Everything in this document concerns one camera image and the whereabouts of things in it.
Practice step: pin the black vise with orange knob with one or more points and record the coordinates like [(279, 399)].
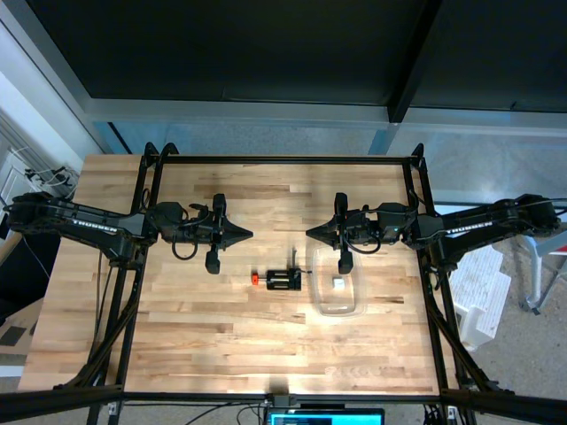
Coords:
[(283, 280)]

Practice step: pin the clear plastic tub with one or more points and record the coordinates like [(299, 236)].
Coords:
[(330, 305)]

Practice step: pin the brown cardboard box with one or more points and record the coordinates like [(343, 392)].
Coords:
[(17, 321)]

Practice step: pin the grey metal chair frame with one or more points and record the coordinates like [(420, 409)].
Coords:
[(533, 274)]

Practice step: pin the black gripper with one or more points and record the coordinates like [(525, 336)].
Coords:
[(204, 230), (361, 229)]

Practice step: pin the black metal frame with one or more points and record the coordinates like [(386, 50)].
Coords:
[(283, 159)]

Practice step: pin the white plastic step stool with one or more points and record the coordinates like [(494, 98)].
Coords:
[(483, 288)]

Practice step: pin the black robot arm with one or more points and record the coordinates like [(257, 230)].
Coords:
[(465, 229), (88, 223)]

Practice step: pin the small white block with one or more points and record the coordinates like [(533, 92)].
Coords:
[(339, 282)]

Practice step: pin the laptop screen with blue edge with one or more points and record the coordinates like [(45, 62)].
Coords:
[(323, 418)]

